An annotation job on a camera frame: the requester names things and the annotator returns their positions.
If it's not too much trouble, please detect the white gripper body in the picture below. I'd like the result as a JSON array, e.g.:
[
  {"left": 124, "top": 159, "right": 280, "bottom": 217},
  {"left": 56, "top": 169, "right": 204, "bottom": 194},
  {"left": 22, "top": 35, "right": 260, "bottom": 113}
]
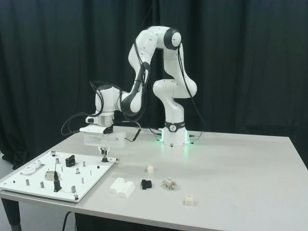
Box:
[{"left": 83, "top": 131, "right": 127, "bottom": 148}]

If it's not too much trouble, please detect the black looped wrist cable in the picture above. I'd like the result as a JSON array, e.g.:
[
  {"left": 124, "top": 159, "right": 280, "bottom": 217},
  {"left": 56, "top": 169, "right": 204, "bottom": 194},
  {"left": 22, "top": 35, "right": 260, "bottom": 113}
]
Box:
[{"left": 60, "top": 112, "right": 91, "bottom": 136}]

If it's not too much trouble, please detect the beige waterproof plug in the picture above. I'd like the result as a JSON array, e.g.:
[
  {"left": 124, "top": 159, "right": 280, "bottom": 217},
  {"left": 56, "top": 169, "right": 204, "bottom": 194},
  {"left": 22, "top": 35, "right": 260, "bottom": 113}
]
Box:
[
  {"left": 162, "top": 178, "right": 178, "bottom": 190},
  {"left": 44, "top": 171, "right": 61, "bottom": 184}
]

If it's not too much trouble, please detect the black floor cable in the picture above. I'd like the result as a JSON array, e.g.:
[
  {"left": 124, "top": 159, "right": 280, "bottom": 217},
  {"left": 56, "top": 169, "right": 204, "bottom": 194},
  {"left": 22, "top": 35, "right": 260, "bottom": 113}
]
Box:
[{"left": 63, "top": 211, "right": 76, "bottom": 231}]

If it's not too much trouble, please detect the white task board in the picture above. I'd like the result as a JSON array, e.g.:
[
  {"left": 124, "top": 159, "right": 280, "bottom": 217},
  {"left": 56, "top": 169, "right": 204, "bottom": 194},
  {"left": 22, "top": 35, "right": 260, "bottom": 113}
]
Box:
[{"left": 0, "top": 150, "right": 120, "bottom": 204}]

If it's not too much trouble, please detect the flat white mounting plate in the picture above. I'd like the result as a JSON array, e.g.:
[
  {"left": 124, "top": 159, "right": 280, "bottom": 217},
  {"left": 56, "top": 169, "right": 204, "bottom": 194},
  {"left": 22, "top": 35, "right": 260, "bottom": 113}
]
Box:
[{"left": 79, "top": 126, "right": 114, "bottom": 134}]

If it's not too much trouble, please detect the white stepped peg holder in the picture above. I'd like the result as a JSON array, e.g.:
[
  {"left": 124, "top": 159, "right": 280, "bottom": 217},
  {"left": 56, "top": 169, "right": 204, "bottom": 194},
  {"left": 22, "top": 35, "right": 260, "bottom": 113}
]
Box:
[
  {"left": 109, "top": 177, "right": 126, "bottom": 194},
  {"left": 117, "top": 181, "right": 136, "bottom": 199}
]

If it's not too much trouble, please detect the black curtain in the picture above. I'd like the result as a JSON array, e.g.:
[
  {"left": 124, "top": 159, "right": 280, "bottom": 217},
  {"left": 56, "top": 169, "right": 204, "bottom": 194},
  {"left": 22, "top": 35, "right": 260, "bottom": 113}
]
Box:
[{"left": 0, "top": 0, "right": 308, "bottom": 170}]

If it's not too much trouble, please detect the silver flange ring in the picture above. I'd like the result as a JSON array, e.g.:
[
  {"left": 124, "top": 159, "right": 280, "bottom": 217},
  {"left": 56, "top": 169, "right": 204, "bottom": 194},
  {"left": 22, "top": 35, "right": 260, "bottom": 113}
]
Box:
[{"left": 98, "top": 115, "right": 114, "bottom": 127}]

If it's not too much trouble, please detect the black USB plug with cable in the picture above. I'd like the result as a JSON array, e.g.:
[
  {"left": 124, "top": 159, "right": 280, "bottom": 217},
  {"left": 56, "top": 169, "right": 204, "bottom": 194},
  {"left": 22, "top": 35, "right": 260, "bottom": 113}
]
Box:
[{"left": 52, "top": 162, "right": 62, "bottom": 193}]

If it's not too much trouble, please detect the small white box dark window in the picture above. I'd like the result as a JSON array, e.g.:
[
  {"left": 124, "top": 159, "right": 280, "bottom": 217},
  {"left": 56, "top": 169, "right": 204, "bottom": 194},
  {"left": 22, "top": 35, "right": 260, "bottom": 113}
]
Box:
[{"left": 84, "top": 115, "right": 100, "bottom": 125}]

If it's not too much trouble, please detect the thin black rod on wire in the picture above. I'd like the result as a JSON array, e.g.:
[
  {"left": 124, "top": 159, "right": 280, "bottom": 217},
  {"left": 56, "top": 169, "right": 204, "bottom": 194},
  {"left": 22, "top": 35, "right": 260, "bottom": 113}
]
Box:
[{"left": 132, "top": 121, "right": 142, "bottom": 143}]

